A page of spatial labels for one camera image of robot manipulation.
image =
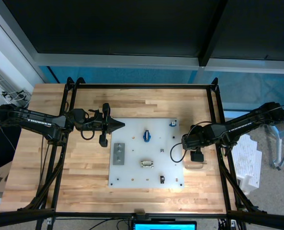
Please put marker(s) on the black connector housing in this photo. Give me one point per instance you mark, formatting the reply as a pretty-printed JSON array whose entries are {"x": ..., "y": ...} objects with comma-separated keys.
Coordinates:
[{"x": 162, "y": 179}]

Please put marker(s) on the blue clamp with silver plug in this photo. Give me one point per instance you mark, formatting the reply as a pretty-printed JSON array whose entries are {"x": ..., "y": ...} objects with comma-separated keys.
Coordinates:
[{"x": 146, "y": 139}]

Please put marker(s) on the black table frame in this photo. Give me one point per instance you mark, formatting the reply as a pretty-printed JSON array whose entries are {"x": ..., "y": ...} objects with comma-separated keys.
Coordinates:
[{"x": 142, "y": 86}]

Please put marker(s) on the small blue white socket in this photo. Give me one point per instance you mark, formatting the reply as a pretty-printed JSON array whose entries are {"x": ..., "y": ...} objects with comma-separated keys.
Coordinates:
[{"x": 172, "y": 123}]

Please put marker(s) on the grey metal plate with pegs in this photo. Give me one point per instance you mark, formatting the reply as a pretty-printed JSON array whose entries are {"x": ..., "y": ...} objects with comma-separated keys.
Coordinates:
[{"x": 115, "y": 163}]

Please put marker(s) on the clear plastic tub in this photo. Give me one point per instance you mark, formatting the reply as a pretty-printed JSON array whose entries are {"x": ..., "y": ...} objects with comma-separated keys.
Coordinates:
[{"x": 199, "y": 167}]

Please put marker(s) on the white foam packaging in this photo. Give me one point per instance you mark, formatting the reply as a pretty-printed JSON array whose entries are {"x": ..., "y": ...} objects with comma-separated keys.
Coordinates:
[{"x": 248, "y": 163}]

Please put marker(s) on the small silver frame bracket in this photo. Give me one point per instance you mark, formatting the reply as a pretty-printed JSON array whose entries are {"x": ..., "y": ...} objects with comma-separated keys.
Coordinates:
[
  {"x": 49, "y": 220},
  {"x": 233, "y": 222}
]

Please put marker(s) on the beige HAN10E socket base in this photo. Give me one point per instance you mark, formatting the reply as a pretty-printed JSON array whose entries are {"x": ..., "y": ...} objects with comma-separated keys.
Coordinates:
[{"x": 147, "y": 164}]

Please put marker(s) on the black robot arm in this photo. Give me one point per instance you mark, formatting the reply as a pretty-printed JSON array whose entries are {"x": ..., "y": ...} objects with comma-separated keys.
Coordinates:
[
  {"x": 240, "y": 126},
  {"x": 36, "y": 122}
]

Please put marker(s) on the silver aluminium enclosure frame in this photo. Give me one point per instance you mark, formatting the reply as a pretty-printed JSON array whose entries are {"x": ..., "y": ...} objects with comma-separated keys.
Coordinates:
[{"x": 108, "y": 60}]

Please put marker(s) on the silver metal stand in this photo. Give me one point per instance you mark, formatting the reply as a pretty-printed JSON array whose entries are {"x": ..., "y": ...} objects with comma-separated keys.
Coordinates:
[{"x": 278, "y": 153}]

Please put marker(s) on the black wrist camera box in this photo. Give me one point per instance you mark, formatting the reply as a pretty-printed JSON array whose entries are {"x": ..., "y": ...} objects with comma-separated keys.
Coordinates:
[{"x": 187, "y": 143}]

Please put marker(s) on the brown cardboard box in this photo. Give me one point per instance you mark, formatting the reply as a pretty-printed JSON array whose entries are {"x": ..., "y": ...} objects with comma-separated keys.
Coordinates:
[{"x": 1, "y": 171}]

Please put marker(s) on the small camera on frame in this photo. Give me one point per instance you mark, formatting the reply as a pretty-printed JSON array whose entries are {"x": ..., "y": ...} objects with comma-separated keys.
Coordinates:
[{"x": 141, "y": 216}]

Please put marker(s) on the black vertical post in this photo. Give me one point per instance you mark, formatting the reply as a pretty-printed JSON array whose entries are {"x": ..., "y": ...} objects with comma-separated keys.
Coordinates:
[{"x": 211, "y": 36}]

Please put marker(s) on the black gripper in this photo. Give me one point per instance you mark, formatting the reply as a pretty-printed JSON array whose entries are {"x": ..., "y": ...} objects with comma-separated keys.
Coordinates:
[
  {"x": 96, "y": 119},
  {"x": 197, "y": 157}
]

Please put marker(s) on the white task board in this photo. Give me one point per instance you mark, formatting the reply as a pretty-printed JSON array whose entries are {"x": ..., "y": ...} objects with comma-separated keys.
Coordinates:
[{"x": 132, "y": 167}]

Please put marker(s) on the laptop with blue screen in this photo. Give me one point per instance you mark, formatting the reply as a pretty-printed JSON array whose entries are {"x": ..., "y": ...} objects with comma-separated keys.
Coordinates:
[{"x": 163, "y": 226}]

